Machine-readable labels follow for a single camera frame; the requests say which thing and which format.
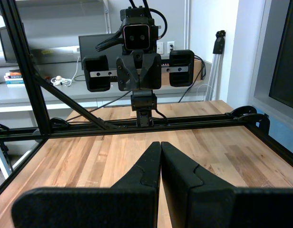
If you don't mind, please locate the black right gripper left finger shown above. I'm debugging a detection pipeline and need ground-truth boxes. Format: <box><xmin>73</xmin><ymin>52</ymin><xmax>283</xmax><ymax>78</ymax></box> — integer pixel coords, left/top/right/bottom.
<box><xmin>11</xmin><ymin>142</ymin><xmax>161</xmax><ymax>228</ymax></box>

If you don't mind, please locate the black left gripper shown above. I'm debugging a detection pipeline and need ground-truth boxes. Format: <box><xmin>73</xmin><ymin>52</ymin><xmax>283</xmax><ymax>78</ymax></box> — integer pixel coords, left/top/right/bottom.
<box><xmin>82</xmin><ymin>49</ymin><xmax>195</xmax><ymax>93</ymax></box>

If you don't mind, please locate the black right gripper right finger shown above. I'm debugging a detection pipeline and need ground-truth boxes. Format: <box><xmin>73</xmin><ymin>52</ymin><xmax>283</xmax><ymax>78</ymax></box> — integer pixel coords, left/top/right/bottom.
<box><xmin>161</xmin><ymin>142</ymin><xmax>293</xmax><ymax>228</ymax></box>

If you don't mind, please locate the black computer monitor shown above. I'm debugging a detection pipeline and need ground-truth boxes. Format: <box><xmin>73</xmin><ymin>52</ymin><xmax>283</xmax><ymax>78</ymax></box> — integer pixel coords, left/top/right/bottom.
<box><xmin>78</xmin><ymin>34</ymin><xmax>125</xmax><ymax>71</ymax></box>
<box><xmin>0</xmin><ymin>23</ymin><xmax>26</xmax><ymax>64</ymax></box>

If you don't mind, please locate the brown cardboard box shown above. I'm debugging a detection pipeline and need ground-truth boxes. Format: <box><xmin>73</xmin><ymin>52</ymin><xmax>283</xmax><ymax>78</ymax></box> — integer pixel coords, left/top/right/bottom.
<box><xmin>160</xmin><ymin>58</ymin><xmax>205</xmax><ymax>86</ymax></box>

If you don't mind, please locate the black and silver tripod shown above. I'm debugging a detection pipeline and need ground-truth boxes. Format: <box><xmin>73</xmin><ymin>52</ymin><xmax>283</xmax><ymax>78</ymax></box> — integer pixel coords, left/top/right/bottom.
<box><xmin>205</xmin><ymin>30</ymin><xmax>227</xmax><ymax>102</ymax></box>

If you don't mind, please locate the grey desk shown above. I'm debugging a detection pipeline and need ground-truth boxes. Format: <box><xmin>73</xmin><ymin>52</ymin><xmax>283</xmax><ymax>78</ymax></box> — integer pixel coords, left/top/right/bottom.
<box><xmin>0</xmin><ymin>57</ymin><xmax>213</xmax><ymax>113</ymax></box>

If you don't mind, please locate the stack of books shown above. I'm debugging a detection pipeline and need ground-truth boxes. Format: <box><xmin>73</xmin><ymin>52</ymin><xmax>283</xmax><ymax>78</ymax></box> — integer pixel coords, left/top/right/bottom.
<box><xmin>3</xmin><ymin>72</ymin><xmax>25</xmax><ymax>88</ymax></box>

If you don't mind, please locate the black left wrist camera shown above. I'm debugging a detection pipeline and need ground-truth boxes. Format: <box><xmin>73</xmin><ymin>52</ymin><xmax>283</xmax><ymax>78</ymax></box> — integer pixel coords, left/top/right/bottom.
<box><xmin>122</xmin><ymin>23</ymin><xmax>152</xmax><ymax>51</ymax></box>

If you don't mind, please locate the black braided cable sleeve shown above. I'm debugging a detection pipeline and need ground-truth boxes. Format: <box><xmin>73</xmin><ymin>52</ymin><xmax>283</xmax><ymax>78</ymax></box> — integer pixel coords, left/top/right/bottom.
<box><xmin>96</xmin><ymin>29</ymin><xmax>125</xmax><ymax>52</ymax></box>

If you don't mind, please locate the black left gripper cable loop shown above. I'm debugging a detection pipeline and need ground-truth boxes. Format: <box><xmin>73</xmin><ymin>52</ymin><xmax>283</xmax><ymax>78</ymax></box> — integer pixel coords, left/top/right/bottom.
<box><xmin>149</xmin><ymin>8</ymin><xmax>168</xmax><ymax>40</ymax></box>

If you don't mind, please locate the coiled white cable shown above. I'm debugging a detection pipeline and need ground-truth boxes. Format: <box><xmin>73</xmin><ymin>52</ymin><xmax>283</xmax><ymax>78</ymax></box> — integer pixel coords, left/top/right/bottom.
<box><xmin>50</xmin><ymin>75</ymin><xmax>73</xmax><ymax>87</ymax></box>

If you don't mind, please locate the black aluminium frame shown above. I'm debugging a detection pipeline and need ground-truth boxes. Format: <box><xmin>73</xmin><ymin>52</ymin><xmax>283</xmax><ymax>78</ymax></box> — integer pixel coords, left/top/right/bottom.
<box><xmin>0</xmin><ymin>0</ymin><xmax>293</xmax><ymax>200</ymax></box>

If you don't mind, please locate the large dark wall screen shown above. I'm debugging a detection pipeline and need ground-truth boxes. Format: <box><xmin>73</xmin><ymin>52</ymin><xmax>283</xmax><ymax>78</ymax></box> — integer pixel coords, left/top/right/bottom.
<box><xmin>268</xmin><ymin>0</ymin><xmax>293</xmax><ymax>113</ymax></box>

